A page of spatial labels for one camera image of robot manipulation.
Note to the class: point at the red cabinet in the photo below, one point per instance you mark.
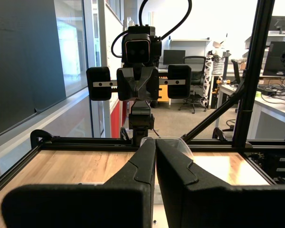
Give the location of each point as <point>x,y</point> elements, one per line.
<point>115,118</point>

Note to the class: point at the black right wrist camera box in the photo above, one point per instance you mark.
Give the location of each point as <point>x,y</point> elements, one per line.
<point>136,48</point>

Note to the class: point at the black aluminium frame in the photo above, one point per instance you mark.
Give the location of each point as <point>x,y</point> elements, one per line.
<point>85,140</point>

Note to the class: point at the black computer monitor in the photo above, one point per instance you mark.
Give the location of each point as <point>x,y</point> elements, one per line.
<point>281,22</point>
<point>278,59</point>
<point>173,57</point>

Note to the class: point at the black office chair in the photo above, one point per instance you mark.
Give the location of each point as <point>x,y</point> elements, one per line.
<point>195,71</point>

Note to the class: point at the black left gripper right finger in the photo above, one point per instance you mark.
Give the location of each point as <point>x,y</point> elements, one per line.
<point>228,209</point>

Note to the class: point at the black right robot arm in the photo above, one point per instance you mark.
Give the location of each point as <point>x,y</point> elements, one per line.
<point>141,121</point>

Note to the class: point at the clear plastic tub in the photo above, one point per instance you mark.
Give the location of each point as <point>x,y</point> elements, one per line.
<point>181,143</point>

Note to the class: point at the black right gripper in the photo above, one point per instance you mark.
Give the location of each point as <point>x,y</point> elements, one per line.
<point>98,83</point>

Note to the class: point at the yellow drawer cabinet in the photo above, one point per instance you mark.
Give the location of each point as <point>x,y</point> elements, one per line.
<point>163,93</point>

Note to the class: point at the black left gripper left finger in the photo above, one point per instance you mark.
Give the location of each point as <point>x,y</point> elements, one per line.
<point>80,206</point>

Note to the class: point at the white lattice stand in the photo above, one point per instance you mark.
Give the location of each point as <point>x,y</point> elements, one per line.
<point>207,78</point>

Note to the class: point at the white office desk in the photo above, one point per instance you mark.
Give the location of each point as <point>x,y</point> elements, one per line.
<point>270,104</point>

